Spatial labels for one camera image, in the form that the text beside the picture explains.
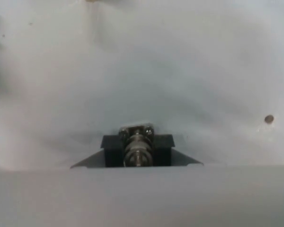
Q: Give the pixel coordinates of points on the white task board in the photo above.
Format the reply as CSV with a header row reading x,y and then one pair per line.
x,y
142,71

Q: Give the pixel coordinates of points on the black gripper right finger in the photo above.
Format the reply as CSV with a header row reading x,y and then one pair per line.
x,y
163,153

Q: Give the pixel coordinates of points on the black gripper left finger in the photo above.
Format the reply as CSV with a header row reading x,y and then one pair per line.
x,y
112,153

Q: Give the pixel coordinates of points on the metal BNC plug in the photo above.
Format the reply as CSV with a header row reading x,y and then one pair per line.
x,y
138,153

